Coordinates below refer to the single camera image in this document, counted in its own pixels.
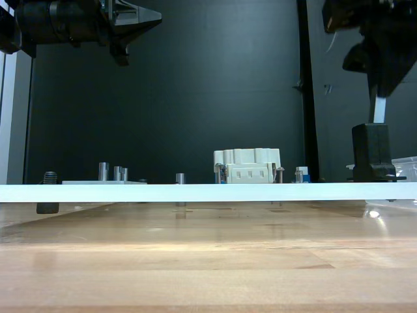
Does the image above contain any black threaded bolt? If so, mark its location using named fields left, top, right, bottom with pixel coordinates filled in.
left=35, top=170, right=60, bottom=215

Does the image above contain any black bar holder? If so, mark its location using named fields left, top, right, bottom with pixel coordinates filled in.
left=345, top=123, right=408, bottom=183

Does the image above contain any grey peg plate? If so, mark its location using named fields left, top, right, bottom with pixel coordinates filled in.
left=61, top=179, right=149, bottom=186

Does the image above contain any white taskboard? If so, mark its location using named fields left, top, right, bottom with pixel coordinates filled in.
left=0, top=181, right=417, bottom=203

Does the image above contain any clear plastic tub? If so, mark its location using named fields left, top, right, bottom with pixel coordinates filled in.
left=345, top=156, right=417, bottom=209

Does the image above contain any grey metal bar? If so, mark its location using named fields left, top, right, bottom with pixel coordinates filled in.
left=367, top=75, right=388, bottom=125

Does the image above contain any black aluminium frame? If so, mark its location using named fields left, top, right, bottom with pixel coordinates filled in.
left=292, top=0, right=322, bottom=183

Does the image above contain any beige connector housing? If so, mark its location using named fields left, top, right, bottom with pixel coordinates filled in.
left=212, top=147, right=282, bottom=185

